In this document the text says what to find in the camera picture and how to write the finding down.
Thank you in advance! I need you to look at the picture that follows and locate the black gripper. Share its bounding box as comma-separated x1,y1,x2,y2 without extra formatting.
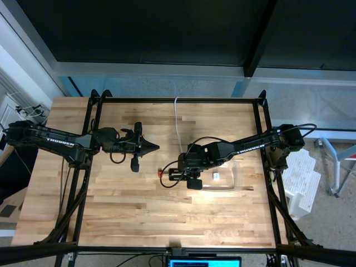
177,151,209,179
119,121,161,173

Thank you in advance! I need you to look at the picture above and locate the clear plastic tub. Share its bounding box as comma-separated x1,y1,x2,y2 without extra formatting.
197,160,242,193

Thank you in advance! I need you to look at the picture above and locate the laptop screen with blue edge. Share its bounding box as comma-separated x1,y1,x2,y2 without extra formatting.
166,255,243,267

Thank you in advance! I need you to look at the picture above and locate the white plastic step stool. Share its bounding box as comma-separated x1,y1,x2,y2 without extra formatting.
281,149,323,222

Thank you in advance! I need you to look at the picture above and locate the black vertical beam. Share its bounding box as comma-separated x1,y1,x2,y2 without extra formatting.
243,0,279,78

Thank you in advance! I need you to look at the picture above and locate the brown cardboard box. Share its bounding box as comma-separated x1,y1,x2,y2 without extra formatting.
0,185,30,238

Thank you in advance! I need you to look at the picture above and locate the gray metal stand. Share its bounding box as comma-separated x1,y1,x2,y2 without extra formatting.
314,136,356,199

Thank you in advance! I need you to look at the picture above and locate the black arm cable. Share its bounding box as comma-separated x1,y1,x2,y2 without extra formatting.
159,160,187,189
109,149,126,165

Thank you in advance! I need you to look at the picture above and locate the white power cable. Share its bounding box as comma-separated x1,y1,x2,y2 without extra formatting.
172,96,185,154

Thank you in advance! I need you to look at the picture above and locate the black metal frame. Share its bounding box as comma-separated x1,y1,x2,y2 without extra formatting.
0,88,356,267

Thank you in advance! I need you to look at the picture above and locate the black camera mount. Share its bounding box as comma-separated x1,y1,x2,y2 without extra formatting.
166,244,185,257

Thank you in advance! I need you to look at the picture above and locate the black and white cable bundle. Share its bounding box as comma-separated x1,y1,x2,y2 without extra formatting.
15,103,47,118

